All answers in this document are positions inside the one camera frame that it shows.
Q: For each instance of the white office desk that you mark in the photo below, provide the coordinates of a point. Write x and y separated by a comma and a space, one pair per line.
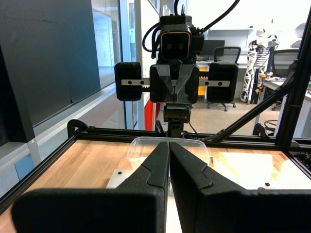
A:
243, 66

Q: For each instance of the black computer monitor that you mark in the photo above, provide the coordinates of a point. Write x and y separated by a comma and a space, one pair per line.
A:
209, 48

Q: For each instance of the black aluminium frame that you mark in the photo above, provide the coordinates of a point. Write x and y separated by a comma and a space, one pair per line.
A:
109, 132

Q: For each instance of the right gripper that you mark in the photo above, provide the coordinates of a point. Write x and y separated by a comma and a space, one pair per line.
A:
128, 72

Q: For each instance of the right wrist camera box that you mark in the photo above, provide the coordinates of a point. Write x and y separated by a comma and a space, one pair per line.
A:
175, 44

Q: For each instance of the white lattice robot figure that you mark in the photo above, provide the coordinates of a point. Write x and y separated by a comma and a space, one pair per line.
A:
250, 70

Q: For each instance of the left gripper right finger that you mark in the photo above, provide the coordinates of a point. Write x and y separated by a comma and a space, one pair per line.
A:
230, 211

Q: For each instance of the yellow box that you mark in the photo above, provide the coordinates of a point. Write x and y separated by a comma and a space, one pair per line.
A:
202, 91

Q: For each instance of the clear plastic tub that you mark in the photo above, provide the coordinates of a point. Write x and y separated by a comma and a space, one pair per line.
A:
136, 150

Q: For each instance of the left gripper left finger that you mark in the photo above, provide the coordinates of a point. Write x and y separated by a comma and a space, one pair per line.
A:
97, 208

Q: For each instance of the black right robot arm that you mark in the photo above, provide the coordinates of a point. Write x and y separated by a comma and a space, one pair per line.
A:
177, 114

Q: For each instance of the black office chair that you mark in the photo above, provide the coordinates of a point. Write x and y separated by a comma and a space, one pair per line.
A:
227, 54

